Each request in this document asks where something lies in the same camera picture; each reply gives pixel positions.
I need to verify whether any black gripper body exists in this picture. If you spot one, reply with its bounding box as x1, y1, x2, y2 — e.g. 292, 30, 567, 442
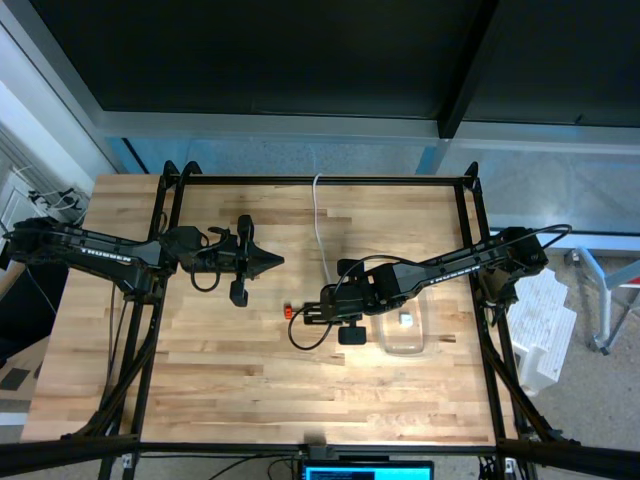
192, 215, 257, 307
319, 258, 381, 346

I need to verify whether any black vise red knob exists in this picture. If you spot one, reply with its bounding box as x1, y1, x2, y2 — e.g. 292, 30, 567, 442
283, 299, 325, 327

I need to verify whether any clear plastic tub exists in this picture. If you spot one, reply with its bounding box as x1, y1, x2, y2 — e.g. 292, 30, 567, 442
369, 287, 435, 359

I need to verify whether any blue laptop screen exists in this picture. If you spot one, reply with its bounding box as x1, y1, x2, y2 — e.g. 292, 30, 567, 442
298, 460, 435, 480

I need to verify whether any white foam packing block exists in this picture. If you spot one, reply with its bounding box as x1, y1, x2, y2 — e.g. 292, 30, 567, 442
504, 269, 579, 399

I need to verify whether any brown cardboard box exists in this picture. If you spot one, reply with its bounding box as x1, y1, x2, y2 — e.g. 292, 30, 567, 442
0, 334, 51, 416

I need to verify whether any grey metal stand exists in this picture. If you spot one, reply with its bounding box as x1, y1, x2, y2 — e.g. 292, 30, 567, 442
564, 246, 640, 356

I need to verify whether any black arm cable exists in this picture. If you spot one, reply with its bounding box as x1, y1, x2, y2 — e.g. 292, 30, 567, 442
189, 225, 239, 293
287, 223, 574, 351

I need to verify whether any white power cable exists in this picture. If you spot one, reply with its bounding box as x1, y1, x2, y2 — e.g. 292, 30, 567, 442
311, 172, 333, 284

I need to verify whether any black metal frame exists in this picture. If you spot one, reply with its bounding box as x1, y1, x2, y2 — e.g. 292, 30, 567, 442
0, 159, 640, 480

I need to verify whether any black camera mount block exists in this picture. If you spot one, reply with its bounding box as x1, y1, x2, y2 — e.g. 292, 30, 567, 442
304, 434, 334, 459

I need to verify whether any black white cable bundle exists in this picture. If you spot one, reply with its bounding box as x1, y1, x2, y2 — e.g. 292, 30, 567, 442
24, 185, 84, 214

